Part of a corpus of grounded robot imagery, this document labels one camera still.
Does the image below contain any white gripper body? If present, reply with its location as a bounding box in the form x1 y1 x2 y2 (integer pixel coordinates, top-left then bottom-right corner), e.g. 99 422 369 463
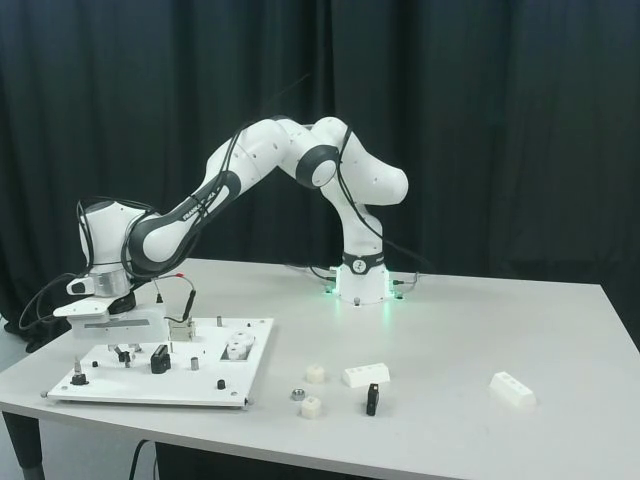
69 305 168 347

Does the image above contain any long white peg holder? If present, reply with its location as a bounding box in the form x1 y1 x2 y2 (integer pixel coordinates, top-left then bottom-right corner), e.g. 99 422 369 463
342 362 392 389
488 371 537 409

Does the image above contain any black rectangular plug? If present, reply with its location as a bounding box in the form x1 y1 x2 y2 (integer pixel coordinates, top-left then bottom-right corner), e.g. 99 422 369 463
150 344 171 375

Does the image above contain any metal plug black flange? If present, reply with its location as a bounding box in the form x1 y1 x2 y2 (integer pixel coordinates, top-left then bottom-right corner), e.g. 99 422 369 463
69 353 90 387

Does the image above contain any flat white mounting plate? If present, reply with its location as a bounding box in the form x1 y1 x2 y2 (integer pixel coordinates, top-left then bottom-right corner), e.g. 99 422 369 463
52 298 112 318

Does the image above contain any white task board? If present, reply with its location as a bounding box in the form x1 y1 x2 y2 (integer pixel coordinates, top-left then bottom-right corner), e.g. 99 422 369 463
43 314 274 409

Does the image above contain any black table leg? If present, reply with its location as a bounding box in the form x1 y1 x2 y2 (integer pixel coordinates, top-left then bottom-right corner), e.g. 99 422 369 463
0 410 41 480

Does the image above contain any black cabinet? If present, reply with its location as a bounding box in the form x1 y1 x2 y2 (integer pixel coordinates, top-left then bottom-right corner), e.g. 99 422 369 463
154 442 361 480

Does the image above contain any black curtain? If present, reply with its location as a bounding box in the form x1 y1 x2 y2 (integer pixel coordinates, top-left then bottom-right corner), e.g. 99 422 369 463
0 0 640 351

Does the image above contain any black D-SUB plug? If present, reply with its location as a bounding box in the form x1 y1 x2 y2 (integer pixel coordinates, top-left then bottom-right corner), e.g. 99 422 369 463
363 382 381 417

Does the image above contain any silver wrist ring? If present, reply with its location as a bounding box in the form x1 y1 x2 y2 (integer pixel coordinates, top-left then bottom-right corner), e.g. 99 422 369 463
92 269 132 300

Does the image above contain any thin black rod on wire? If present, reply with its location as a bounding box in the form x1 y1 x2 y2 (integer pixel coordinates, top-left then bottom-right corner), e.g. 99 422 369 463
153 272 197 322

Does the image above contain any black camera cable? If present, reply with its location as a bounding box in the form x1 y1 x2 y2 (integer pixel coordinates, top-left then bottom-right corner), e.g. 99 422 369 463
17 272 89 341

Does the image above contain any black hanging cable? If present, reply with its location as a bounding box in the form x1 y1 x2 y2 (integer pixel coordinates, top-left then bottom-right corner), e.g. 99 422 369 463
130 438 154 480

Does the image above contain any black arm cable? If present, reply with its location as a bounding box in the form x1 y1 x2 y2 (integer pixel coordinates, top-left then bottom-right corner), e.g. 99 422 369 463
74 117 436 276

